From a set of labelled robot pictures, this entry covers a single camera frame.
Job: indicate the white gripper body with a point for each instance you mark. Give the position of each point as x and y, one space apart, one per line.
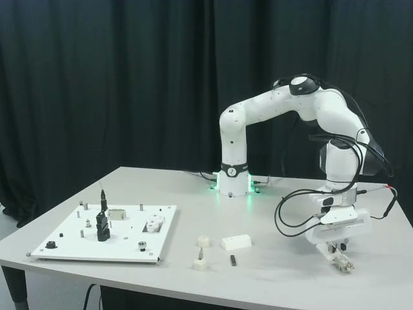
342 231

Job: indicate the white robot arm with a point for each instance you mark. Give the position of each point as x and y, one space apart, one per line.
274 103

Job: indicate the small white round holder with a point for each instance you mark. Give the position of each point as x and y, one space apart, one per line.
203 241

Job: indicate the round metal black plug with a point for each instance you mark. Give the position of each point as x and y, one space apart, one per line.
141 247

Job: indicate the flat white mounting plate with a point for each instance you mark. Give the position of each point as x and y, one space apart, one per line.
338 215

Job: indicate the grey metal rectangular plug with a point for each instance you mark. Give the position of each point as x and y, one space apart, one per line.
343 265

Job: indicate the white wedge-shaped holder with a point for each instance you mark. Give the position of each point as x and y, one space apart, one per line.
236 243

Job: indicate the black USB plug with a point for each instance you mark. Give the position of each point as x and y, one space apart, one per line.
232 260

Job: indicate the metal bolt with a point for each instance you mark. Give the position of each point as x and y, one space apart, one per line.
200 254

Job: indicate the small white bolt holder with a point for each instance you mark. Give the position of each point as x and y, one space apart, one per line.
199 263

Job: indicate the white large gear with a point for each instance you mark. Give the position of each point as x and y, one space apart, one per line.
151 227

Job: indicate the white task board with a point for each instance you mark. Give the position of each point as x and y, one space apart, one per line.
122 242

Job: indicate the black box under table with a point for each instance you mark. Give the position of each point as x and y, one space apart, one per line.
129 303

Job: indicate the black Ethernet plug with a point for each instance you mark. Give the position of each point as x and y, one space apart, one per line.
103 198

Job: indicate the metal BNC plug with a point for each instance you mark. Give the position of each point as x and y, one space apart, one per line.
87 223

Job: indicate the black curtain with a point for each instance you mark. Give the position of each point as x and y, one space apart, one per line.
96 64

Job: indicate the black table leg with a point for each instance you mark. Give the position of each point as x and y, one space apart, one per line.
13 290

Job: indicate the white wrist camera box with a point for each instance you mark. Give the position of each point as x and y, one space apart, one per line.
326 201

